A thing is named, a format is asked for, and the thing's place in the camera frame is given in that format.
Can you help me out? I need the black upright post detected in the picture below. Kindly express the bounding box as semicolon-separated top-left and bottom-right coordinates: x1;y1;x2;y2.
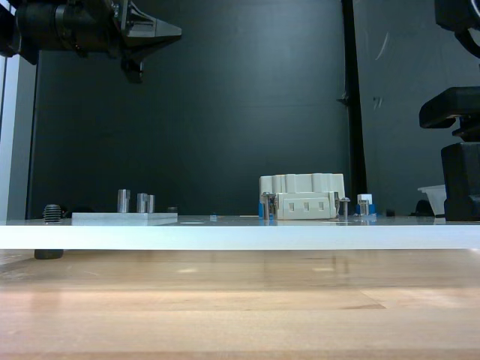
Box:
339;0;368;219

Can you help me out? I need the white board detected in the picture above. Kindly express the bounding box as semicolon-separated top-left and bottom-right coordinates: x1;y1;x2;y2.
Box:
0;215;480;251

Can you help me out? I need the clear plastic tub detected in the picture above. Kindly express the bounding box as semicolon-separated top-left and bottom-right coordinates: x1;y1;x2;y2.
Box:
417;184;448;217

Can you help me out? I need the grey window frame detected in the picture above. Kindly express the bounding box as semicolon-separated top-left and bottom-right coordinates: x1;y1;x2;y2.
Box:
0;52;38;221

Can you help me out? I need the black block fixture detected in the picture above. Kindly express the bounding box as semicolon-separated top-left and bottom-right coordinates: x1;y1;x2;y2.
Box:
440;141;480;222

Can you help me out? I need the beige HAN10E hub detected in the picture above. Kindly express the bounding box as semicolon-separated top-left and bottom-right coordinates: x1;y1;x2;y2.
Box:
258;172;352;221

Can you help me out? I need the grey metal peg plate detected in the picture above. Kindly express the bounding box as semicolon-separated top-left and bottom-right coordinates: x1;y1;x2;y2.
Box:
70;189;179;226

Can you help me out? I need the blue white small socket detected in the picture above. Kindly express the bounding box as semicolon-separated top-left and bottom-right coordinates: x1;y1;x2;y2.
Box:
355;193;377;218

